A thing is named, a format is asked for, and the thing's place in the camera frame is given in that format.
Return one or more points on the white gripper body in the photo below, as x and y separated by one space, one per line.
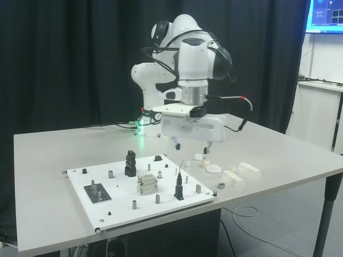
193 129

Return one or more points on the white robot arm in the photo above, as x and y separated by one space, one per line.
193 61

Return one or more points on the white medium gear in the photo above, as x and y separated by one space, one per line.
197 157

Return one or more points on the white large gear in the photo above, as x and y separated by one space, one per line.
213 169

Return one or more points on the white small gear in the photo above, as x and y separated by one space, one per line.
189 163

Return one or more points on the metal BNC plug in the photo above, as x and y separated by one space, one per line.
160 174

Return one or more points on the thin metal round peg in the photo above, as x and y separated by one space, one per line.
148 167

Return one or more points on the long white peg holder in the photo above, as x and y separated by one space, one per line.
232 178
249 169

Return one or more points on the metal square peg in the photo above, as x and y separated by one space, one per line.
198 188

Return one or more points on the metal rectangular multi-pin connector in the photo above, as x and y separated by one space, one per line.
147 183

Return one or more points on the black D-SUB plug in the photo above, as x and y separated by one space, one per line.
130 166

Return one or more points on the white cabinet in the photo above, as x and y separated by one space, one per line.
316 115

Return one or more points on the white task board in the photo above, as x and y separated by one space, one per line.
80 214

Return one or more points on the black curtain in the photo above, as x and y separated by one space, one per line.
67 67

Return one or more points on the black table leg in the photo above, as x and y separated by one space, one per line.
324 214

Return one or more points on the blue screen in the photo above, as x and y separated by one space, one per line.
325 16

